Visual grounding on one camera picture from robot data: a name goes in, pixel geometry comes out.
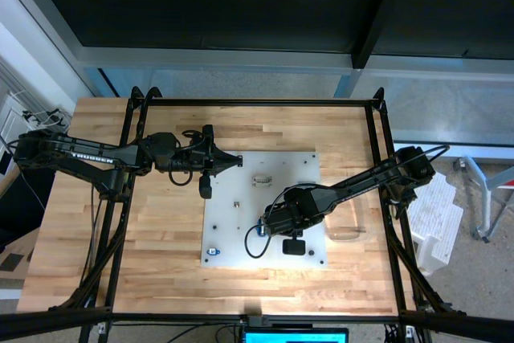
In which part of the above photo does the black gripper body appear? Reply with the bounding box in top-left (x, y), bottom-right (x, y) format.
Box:
top-left (188, 125), bottom-right (215, 200)
top-left (263, 201), bottom-right (319, 257)

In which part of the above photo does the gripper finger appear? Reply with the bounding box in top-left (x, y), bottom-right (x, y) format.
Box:
top-left (211, 160), bottom-right (245, 178)
top-left (211, 145), bottom-right (245, 163)

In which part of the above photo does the clear plastic tub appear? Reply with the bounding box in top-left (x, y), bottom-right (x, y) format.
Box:
top-left (320, 176), bottom-right (369, 244)

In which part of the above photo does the white task board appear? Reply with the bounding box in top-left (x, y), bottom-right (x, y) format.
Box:
top-left (199, 152), bottom-right (329, 270)

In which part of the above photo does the blue laptop screen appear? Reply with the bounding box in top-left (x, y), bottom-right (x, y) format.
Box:
top-left (239, 326), bottom-right (349, 343)

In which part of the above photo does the white foam packing block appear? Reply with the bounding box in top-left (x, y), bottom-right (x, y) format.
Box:
top-left (404, 177), bottom-right (466, 278)

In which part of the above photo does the black equipment case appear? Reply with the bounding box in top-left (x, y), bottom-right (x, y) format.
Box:
top-left (0, 165), bottom-right (57, 254)

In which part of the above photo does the brown cardboard box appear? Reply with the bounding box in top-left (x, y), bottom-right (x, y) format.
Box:
top-left (0, 226), bottom-right (41, 292)

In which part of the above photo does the red panel wheeled stand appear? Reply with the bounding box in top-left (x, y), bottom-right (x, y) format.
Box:
top-left (453, 156), bottom-right (514, 244)

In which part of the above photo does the braided black arm cable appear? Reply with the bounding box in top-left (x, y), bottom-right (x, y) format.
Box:
top-left (167, 169), bottom-right (193, 187)

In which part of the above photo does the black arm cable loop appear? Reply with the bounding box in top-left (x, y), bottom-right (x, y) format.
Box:
top-left (244, 223), bottom-right (274, 260)

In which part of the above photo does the black aluminium frame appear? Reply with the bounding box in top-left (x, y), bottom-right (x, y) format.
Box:
top-left (0, 85), bottom-right (514, 343)

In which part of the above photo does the small black mount block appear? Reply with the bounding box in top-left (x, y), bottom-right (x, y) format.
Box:
top-left (244, 313), bottom-right (269, 329)

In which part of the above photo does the black and white cable bundle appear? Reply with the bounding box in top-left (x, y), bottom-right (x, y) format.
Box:
top-left (19, 108), bottom-right (70, 128)

